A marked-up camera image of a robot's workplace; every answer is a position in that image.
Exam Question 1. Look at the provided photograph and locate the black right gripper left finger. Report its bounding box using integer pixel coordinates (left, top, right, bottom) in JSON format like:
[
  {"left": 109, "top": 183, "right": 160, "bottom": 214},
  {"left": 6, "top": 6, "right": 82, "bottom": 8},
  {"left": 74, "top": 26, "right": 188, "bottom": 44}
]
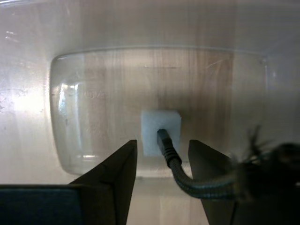
[{"left": 0, "top": 140, "right": 138, "bottom": 225}]

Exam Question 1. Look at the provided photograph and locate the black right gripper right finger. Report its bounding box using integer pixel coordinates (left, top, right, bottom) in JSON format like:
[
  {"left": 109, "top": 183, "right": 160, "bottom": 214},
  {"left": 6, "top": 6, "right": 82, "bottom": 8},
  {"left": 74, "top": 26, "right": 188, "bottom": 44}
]
[{"left": 189, "top": 140, "right": 300, "bottom": 225}]

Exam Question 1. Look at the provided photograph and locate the braided USB-C cable connector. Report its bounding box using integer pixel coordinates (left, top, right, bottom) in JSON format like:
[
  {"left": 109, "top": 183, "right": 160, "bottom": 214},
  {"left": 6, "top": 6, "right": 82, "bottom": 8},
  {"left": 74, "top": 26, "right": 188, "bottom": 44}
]
[{"left": 156, "top": 125, "right": 300, "bottom": 203}]

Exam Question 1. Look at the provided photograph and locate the white foam block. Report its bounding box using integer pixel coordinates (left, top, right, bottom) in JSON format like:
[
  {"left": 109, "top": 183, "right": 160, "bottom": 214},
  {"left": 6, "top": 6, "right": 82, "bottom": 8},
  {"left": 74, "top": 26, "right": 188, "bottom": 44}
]
[{"left": 140, "top": 109, "right": 183, "bottom": 157}]

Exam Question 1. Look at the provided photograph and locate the clear plastic tub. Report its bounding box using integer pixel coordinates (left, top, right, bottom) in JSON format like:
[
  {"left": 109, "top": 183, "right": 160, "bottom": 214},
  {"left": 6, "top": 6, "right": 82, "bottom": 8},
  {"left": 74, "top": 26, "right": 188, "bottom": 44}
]
[{"left": 0, "top": 0, "right": 300, "bottom": 186}]

